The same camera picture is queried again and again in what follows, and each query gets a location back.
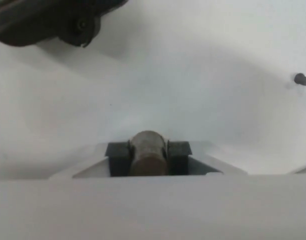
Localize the white task board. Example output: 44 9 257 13
0 0 306 181

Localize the thick metal round peg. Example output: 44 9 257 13
127 129 169 177

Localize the black screw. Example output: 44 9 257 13
293 72 306 87

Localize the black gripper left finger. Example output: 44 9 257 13
72 141 131 179

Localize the black D-SUB plug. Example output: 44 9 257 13
0 0 129 49

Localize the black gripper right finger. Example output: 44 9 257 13
167 140 224 177

